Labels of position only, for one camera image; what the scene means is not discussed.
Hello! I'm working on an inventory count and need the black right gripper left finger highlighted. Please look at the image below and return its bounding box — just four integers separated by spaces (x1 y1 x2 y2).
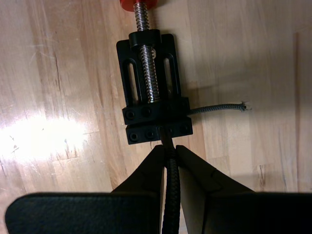
4 144 169 234

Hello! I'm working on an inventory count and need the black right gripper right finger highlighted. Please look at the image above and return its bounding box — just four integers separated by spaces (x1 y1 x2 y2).
175 144 312 234

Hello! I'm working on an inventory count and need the USB-C connector with braided cable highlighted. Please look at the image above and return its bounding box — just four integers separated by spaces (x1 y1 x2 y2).
159 126 182 234

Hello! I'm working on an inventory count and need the black vise with red knob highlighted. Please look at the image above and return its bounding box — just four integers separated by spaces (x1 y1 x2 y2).
116 0 194 146

